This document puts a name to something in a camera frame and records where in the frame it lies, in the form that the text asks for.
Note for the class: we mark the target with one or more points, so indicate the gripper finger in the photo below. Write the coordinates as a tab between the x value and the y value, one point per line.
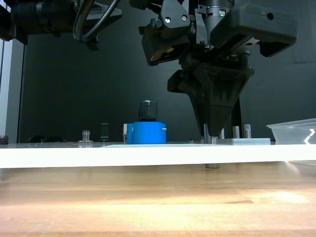
101	17
180	81
217	98

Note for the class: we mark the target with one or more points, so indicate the large steel cylinder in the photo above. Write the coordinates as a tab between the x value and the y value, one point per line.
212	140

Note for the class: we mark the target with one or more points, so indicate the clear plastic container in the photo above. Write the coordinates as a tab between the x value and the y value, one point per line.
291	133

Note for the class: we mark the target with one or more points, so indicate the small steel peg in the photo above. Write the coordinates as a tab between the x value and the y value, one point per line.
222	134

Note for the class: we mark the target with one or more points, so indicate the black hex nut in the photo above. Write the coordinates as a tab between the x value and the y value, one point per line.
148	111

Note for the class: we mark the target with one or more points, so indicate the grey metal peg block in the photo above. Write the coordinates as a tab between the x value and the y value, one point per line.
247	141

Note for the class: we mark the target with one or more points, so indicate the blue round connector housing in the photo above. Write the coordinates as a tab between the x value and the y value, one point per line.
148	133

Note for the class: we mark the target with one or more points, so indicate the beige multi-pin connector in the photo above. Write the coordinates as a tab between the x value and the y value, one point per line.
125	128

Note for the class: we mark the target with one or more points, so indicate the black upright plug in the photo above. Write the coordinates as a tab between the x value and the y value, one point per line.
105	130

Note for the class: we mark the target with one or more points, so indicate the grey metal column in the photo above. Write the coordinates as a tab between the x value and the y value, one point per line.
14	98

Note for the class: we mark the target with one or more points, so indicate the clear plastic fitting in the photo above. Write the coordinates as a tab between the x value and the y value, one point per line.
86	135

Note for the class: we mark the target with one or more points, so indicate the white plastic board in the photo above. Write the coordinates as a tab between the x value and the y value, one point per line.
98	156

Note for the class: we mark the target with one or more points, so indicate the black threaded round insert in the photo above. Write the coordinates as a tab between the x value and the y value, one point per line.
3	139

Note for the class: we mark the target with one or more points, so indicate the black vertical post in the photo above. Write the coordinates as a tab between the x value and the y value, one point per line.
237	116

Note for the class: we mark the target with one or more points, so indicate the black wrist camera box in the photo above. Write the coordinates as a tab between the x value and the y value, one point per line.
160	44

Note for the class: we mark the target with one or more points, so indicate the black curved bracket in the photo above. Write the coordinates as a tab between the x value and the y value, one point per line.
54	139
36	139

